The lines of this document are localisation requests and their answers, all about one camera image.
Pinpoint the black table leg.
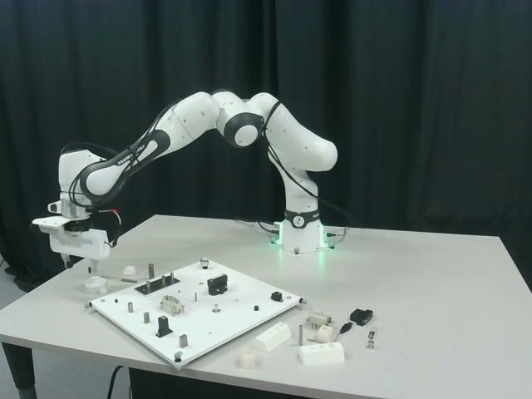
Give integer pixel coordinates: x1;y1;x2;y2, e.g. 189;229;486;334
1;341;35;399

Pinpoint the white task board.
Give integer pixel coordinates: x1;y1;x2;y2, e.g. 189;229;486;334
84;256;308;369

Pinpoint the black Ethernet plug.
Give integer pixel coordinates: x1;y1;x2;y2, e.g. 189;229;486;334
349;308;374;326

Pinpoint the black base cable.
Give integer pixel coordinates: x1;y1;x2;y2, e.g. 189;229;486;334
318;198;357;241

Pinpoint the white peg holder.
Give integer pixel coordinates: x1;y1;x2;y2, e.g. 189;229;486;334
298;341;347;367
254;322;289;352

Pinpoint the black floor cable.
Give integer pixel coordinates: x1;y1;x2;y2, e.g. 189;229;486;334
108;364;126;399

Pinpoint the beige D-SUB plug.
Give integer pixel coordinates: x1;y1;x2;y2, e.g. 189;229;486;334
306;313;332;333

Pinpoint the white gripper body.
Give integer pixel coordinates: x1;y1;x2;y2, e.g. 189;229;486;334
48;227;111;260

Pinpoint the black curtain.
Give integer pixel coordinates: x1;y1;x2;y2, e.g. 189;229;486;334
0;0;532;294

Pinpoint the flat white mounting plate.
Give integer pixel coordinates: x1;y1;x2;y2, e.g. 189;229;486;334
32;216;68;229

